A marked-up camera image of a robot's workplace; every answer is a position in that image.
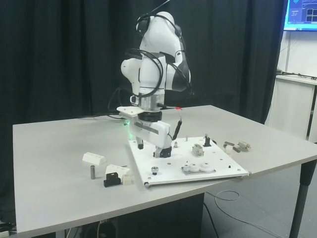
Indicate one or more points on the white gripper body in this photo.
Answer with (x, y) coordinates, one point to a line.
(163, 136)

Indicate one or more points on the metal bolt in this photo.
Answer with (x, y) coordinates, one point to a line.
(154, 170)

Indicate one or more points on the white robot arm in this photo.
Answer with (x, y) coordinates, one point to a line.
(153, 37)

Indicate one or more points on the black rod with red tag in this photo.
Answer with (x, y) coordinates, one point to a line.
(176, 130)

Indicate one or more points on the metal BNC plug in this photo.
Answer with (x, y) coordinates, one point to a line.
(175, 144)

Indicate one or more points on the white holder with holes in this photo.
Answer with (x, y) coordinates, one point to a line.
(94, 158)
(117, 169)

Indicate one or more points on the white small gear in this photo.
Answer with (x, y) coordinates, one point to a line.
(186, 168)

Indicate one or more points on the small white holder block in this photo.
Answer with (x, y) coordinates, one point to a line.
(127, 179)

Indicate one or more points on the white medium gear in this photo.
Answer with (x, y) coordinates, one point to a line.
(193, 168)

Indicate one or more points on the black D-SUB plug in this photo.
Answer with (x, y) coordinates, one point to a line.
(111, 179)

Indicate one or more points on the white large gear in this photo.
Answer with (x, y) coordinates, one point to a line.
(205, 167)

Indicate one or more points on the metal round peg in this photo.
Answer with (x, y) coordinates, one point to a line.
(92, 171)

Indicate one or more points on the white task board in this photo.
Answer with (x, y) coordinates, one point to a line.
(218, 161)

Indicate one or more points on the dark metal peg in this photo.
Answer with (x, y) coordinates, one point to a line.
(236, 149)
(228, 143)

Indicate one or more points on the beige metal plug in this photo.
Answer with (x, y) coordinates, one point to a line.
(244, 146)

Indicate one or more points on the white cabinet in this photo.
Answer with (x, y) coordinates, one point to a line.
(292, 106)

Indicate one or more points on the black curtain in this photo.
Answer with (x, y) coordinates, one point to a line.
(49, 49)

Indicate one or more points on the black table leg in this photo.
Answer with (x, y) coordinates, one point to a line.
(302, 178)

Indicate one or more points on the blue screen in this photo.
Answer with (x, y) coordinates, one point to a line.
(301, 15)

